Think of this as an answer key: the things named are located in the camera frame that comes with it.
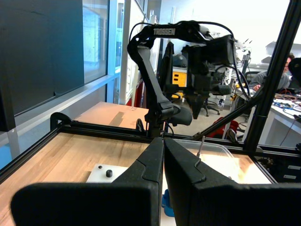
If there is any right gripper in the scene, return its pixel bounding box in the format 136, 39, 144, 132
182, 34, 236, 120

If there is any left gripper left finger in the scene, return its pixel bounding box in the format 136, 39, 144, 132
10, 137, 164, 226

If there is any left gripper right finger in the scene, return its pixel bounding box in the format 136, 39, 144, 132
164, 137, 301, 226

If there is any black office chair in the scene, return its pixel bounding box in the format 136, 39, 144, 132
164, 83, 222, 117

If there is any white task board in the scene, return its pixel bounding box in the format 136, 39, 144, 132
86, 163, 176, 226

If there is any yellow drawer cabinet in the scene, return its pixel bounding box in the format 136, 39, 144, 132
172, 71, 188, 85

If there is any clear plastic container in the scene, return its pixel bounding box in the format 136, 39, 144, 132
173, 138, 242, 183

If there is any blue socket block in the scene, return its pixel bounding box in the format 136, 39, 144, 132
161, 188, 175, 218

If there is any white desk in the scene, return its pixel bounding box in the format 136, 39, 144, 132
258, 94, 301, 148

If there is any person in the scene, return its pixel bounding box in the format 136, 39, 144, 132
250, 53, 298, 92

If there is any window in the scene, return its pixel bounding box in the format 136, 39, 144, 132
82, 0, 123, 84

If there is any grey cable with clear plug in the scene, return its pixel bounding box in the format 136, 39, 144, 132
197, 135, 205, 157

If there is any black frame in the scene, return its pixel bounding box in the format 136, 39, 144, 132
0, 0, 301, 186

